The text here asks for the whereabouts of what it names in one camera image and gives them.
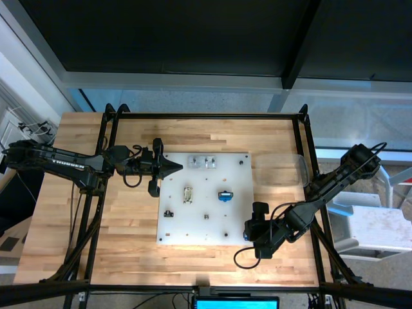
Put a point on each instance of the silver metal clamp block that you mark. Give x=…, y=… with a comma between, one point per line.
x=202, y=162

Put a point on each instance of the black fabric chair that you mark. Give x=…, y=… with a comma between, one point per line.
x=16, y=199

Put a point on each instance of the black pillar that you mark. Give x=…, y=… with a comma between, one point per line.
x=299, y=48

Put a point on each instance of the clear plastic tub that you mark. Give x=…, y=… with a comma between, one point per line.
x=280, y=170

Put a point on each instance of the black metal frame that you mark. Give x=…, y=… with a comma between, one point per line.
x=206, y=116

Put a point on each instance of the red object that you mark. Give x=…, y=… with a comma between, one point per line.
x=407, y=181

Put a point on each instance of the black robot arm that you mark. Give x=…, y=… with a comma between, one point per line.
x=64, y=162
x=325, y=190

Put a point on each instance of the cardboard box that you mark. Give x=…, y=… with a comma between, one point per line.
x=16, y=230

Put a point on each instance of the small black socket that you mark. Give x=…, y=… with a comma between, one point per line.
x=168, y=213

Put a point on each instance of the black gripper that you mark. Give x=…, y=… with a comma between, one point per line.
x=267, y=236
x=156, y=161

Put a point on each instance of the beige connector housing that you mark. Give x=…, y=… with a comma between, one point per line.
x=187, y=195

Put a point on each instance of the white frame bracket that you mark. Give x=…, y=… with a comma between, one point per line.
x=82, y=296
x=328, y=299

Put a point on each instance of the small grey socket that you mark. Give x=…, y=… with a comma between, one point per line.
x=206, y=216

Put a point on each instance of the white plastic board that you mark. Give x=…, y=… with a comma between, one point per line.
x=193, y=225

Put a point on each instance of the white metal chair leg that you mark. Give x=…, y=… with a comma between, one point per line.
x=387, y=186

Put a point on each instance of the blue-edged screen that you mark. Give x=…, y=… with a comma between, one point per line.
x=235, y=304

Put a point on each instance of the blue d-sub connector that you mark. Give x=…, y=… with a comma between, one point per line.
x=225, y=196

